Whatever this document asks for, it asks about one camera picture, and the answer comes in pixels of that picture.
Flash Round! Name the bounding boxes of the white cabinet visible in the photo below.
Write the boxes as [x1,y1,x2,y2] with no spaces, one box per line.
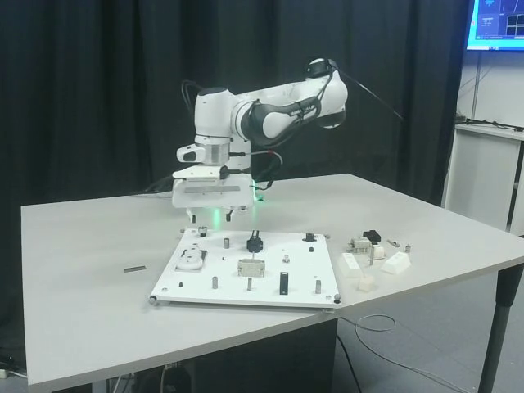
[440,121,524,237]

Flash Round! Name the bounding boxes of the grey floor cable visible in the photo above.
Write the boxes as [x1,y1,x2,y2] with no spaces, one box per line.
[343,314,524,386]

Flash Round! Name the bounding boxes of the white large gear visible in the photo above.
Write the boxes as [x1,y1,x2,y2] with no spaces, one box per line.
[175,252,205,271]

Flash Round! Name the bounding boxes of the metal connector housing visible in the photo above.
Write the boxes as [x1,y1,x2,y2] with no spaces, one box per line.
[346,236,372,253]

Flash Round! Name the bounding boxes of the black curtains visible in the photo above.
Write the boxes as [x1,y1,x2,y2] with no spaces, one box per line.
[0,0,468,263]

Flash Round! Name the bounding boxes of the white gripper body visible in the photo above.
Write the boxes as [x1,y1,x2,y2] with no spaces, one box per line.
[171,178,253,211]

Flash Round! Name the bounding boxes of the white wedge peg holder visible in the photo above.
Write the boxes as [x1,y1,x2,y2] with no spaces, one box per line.
[340,252,362,279]
[380,251,412,274]

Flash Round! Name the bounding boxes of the thin black rod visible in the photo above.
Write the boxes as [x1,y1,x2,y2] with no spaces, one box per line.
[261,151,285,192]

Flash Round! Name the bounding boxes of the white task board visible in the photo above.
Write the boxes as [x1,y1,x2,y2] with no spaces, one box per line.
[149,228,344,314]

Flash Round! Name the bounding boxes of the metal D-SUB plug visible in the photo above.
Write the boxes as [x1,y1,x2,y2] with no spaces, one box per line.
[237,257,266,279]

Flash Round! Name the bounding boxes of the blue screen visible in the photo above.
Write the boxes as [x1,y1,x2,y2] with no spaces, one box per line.
[465,0,524,53]

